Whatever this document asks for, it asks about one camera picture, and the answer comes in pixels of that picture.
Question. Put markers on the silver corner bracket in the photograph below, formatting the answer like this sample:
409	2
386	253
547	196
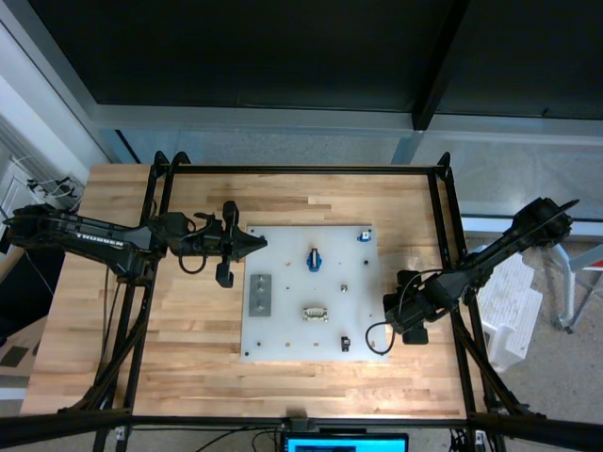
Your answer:
120	433
480	438

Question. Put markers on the blue plug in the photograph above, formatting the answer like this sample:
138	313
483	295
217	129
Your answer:
313	263

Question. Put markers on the small black connector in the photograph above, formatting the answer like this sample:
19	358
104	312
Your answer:
345	343

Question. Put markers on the grey metal bar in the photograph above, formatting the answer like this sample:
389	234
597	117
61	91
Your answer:
254	306

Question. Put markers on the small black camera box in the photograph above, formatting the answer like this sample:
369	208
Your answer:
299	421

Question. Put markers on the grey metal stand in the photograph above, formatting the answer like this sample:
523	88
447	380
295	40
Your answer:
567	301

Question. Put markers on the black aluminium frame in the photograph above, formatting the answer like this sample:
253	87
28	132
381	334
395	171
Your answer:
301	170

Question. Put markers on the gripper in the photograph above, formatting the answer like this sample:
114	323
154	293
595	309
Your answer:
415	337
226	275

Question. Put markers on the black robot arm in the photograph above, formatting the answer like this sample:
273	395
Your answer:
94	237
494	254

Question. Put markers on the cardboard box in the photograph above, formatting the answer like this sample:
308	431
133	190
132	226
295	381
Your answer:
28	339

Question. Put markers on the laptop with blue screen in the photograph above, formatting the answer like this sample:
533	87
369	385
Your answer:
344	445

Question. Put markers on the beige hub socket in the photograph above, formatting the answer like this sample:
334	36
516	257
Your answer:
314	314

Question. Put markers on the small blue white connector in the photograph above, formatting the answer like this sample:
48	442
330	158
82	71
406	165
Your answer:
363	237

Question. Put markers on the white plastic board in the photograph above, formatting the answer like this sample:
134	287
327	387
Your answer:
282	329

